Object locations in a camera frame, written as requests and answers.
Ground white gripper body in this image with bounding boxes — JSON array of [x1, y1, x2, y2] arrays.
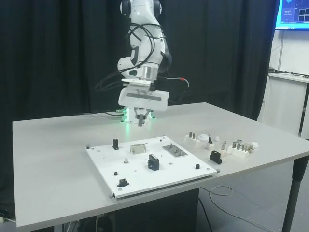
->
[[117, 87, 169, 112]]

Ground black table leg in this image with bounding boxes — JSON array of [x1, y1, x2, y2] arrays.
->
[[281, 158, 305, 232]]

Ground black cables on cabinet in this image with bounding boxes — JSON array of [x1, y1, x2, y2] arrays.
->
[[267, 68, 309, 78]]

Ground black base cables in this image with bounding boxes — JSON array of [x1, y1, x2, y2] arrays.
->
[[81, 110, 126, 119]]

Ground white task board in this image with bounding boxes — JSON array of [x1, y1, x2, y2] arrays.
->
[[86, 135, 221, 200]]

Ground white peg holder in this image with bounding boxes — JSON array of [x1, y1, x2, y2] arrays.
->
[[227, 146, 252, 160], [183, 134, 202, 147]]

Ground black curtain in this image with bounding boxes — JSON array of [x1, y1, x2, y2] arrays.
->
[[0, 0, 282, 218]]

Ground flat white mounting plate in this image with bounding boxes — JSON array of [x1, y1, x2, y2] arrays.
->
[[121, 78, 155, 86]]

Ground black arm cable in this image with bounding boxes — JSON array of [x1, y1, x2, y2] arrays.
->
[[125, 23, 168, 73]]

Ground grey floor cable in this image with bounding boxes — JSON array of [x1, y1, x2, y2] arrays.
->
[[205, 185, 292, 224]]

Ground black D-SUB plug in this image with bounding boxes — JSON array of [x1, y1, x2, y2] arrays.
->
[[209, 150, 223, 164]]

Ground black looped cable bundle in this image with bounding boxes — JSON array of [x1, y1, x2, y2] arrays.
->
[[96, 70, 132, 91]]

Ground white cabinet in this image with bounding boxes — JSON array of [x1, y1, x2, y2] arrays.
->
[[256, 72, 309, 140]]

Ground blue screen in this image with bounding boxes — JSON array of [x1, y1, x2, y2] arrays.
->
[[274, 0, 309, 31]]

